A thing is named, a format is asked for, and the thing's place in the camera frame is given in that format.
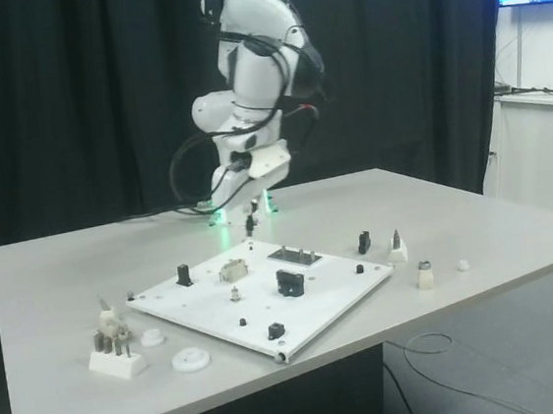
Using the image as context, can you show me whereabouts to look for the beige Ethernet plug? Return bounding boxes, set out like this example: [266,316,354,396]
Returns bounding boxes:
[100,322,132,343]

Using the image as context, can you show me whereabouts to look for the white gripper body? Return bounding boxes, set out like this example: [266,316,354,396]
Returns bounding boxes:
[208,158,295,210]

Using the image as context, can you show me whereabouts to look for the white medium gear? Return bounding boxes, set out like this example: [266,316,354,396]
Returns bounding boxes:
[139,326,167,349]

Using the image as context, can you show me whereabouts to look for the white plug holder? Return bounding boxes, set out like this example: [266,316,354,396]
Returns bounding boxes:
[97,307,120,330]

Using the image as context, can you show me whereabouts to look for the white round peg holder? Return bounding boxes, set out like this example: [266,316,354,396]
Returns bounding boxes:
[385,245,411,266]

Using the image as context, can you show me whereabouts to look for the white hexagonal holder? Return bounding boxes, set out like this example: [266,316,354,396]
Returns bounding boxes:
[415,267,438,292]

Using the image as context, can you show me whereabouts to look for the white square peg holder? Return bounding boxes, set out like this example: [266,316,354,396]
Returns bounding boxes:
[88,346,147,384]

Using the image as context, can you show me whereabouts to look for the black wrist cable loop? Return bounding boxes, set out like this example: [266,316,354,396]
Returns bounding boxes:
[164,131,238,217]

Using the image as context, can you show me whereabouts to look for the black curtain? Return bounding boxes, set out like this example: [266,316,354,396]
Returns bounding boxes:
[0,0,542,414]

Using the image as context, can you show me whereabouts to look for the grey floor cable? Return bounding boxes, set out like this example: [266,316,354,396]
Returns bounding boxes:
[381,319,553,414]

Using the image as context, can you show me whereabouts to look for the white large gear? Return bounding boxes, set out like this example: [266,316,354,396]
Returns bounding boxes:
[171,344,215,376]

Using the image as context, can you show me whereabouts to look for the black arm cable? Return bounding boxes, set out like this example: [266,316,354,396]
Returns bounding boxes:
[199,0,330,124]

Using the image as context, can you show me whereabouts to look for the white task board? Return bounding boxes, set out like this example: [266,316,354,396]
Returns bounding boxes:
[120,224,404,381]

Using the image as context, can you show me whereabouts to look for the thin black cable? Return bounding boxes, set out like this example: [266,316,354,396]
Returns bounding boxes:
[493,80,553,107]

